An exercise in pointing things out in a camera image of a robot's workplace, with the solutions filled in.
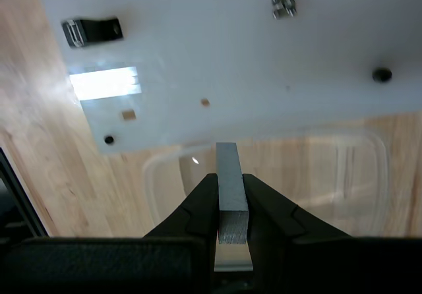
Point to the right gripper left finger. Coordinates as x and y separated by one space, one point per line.
184 241

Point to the black block fitting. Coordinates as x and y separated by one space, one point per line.
94 32

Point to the square steel bar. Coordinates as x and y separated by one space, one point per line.
230 188

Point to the small steel socket fitting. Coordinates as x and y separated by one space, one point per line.
283 4

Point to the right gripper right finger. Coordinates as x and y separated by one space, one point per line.
296 244

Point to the black frame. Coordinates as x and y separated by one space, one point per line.
16 195

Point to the clear plastic container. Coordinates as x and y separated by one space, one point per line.
329 182

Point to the white task board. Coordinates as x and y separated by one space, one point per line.
230 60

